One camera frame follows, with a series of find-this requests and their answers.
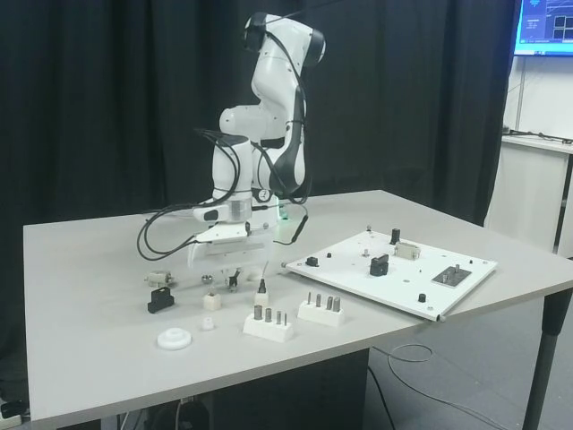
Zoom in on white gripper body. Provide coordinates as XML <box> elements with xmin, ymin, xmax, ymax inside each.
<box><xmin>186</xmin><ymin>221</ymin><xmax>275</xmax><ymax>271</ymax></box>

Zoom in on flat white mounting plate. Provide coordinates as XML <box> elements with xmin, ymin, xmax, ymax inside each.
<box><xmin>196</xmin><ymin>222</ymin><xmax>251</xmax><ymax>244</ymax></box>

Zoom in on white round peg holder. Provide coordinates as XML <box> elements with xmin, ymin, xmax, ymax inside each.
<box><xmin>242</xmin><ymin>315</ymin><xmax>296</xmax><ymax>345</ymax></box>

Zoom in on grey waterproof plug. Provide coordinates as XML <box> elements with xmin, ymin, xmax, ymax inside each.
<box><xmin>143</xmin><ymin>270</ymin><xmax>174</xmax><ymax>288</ymax></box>

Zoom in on black D-SUB plug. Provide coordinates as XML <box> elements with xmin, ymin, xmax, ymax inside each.
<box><xmin>146</xmin><ymin>288</ymin><xmax>176</xmax><ymax>314</ymax></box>

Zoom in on white large gear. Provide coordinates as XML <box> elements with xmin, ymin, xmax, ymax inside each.
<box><xmin>156</xmin><ymin>328</ymin><xmax>192</xmax><ymax>349</ymax></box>

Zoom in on white square peg holder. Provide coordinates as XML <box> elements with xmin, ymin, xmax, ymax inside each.
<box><xmin>297</xmin><ymin>300</ymin><xmax>348</xmax><ymax>327</ymax></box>

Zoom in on white task board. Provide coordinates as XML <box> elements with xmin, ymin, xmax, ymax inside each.
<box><xmin>280</xmin><ymin>223</ymin><xmax>499</xmax><ymax>323</ymax></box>

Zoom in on black curtain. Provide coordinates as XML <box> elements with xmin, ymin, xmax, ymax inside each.
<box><xmin>0</xmin><ymin>0</ymin><xmax>516</xmax><ymax>228</ymax></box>

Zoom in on dark table leg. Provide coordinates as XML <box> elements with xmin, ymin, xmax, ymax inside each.
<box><xmin>524</xmin><ymin>286</ymin><xmax>563</xmax><ymax>430</ymax></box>

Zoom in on blue screen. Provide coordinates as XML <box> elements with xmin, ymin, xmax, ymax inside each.
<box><xmin>513</xmin><ymin>0</ymin><xmax>573</xmax><ymax>58</ymax></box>

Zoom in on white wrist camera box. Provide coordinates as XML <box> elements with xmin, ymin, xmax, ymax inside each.
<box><xmin>192</xmin><ymin>205</ymin><xmax>226</xmax><ymax>223</ymax></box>

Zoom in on thin black rod with wire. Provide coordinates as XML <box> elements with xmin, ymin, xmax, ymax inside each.
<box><xmin>273</xmin><ymin>213</ymin><xmax>311</xmax><ymax>246</ymax></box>

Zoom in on black looped gripper cable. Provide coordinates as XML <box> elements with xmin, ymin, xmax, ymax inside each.
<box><xmin>136</xmin><ymin>203</ymin><xmax>216</xmax><ymax>262</ymax></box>

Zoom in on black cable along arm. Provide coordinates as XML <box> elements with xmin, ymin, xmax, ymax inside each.
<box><xmin>244</xmin><ymin>13</ymin><xmax>314</xmax><ymax>207</ymax></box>

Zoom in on grey floor cable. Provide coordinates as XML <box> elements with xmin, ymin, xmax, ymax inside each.
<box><xmin>387</xmin><ymin>343</ymin><xmax>532</xmax><ymax>430</ymax></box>

